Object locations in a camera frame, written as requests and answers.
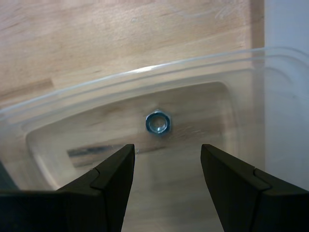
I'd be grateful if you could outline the silver M12 hex nut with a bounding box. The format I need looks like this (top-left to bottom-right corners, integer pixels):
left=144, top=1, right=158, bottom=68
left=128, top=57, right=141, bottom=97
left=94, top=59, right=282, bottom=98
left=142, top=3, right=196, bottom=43
left=145, top=108, right=173, bottom=139

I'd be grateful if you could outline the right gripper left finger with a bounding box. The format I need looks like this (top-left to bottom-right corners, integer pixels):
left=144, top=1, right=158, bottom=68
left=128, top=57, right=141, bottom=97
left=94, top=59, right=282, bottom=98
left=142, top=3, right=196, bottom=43
left=0, top=144, right=135, bottom=232

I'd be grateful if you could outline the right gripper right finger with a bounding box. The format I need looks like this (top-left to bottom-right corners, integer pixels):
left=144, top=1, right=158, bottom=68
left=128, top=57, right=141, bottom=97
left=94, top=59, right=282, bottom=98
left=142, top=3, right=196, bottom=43
left=201, top=144, right=309, bottom=232

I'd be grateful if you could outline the clear plastic tub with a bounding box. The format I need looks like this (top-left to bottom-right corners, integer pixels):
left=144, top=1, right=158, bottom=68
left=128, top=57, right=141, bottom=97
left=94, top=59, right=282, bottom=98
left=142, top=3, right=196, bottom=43
left=0, top=46, right=309, bottom=232

